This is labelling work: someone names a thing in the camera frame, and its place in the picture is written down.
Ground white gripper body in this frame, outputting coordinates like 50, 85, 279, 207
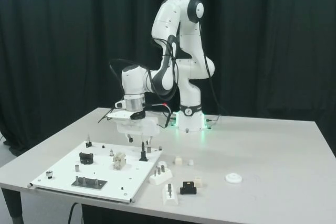
115, 117, 160, 135

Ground wide white peg holder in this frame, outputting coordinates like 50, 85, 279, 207
149, 166, 173, 186

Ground narrow white peg holder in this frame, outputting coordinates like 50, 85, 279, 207
162, 183, 180, 206

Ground flat white mounting plate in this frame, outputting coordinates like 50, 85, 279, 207
106, 111, 133, 121

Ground white task board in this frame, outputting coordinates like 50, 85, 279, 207
29, 141, 164, 205

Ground black D-SUB plug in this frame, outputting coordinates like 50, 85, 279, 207
180, 180, 198, 195

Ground white large gear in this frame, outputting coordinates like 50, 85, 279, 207
225, 172, 243, 185

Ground black curtains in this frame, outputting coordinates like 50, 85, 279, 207
0, 0, 336, 154

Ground grey table leg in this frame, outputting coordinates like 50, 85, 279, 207
1, 187, 22, 224

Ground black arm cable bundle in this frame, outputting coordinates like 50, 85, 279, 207
109, 34, 184, 99

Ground black base cable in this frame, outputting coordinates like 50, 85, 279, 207
198, 18, 223, 124

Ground black cable under table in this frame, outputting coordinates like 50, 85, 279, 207
68, 202, 85, 224

